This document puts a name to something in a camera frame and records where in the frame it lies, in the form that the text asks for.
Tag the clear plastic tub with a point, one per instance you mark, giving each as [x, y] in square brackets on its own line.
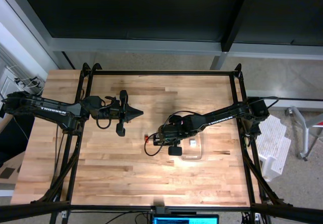
[203, 148]

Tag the laptop screen with blue edge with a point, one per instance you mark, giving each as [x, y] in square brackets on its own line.
[185, 220]

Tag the small white paper piece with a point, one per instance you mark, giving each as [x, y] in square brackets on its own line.
[193, 142]

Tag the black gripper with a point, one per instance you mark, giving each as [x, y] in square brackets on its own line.
[171, 133]
[122, 113]

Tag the black metal frame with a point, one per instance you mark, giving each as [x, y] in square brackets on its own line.
[75, 143]

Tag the white stepped foam block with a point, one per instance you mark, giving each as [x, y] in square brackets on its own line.
[272, 145]

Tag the cardboard box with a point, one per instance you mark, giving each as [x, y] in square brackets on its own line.
[10, 173]

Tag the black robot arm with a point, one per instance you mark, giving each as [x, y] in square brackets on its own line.
[50, 110]
[222, 116]

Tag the gray metal desk frame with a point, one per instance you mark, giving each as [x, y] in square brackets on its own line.
[136, 46]

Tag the black vise with red knob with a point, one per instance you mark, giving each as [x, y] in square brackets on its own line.
[147, 138]

